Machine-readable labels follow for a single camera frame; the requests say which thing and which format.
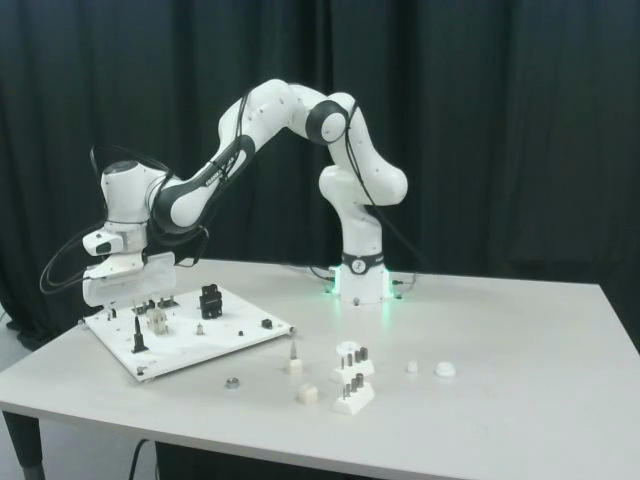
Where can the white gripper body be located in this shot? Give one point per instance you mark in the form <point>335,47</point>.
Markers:
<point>131,284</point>

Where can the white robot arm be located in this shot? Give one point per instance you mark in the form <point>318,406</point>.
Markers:
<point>280,112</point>

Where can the white Ethernet plug holder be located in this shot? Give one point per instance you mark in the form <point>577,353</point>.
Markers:
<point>307,394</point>

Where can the black tapered waterproof plug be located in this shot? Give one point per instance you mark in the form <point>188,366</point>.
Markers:
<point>137,340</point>

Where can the black D-SUB plug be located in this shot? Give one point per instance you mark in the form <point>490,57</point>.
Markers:
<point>211,300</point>

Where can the small metal BNC plug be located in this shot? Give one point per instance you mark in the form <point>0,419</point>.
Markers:
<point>200,330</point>

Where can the white task board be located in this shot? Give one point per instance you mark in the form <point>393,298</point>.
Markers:
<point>200,350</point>

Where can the metal cone plug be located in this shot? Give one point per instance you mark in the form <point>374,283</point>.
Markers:
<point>293,351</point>

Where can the small white cone holder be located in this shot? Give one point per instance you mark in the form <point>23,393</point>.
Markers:
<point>293,366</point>

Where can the grey table leg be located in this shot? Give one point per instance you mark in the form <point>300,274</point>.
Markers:
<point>22,445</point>

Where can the white large gear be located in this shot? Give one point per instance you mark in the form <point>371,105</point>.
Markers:
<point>350,348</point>

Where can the white peg holder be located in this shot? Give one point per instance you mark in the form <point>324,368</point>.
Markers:
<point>352,372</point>
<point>352,402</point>

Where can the thick metal round peg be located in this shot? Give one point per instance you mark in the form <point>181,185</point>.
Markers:
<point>357,385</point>
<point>364,355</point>

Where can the white small gear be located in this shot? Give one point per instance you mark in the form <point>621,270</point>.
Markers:
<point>411,368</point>

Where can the white medium gear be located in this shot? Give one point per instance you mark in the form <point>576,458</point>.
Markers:
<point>444,370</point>

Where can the black curtain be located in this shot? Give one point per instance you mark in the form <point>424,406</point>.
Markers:
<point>500,100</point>

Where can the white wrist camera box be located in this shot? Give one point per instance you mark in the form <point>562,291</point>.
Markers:
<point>102,243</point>

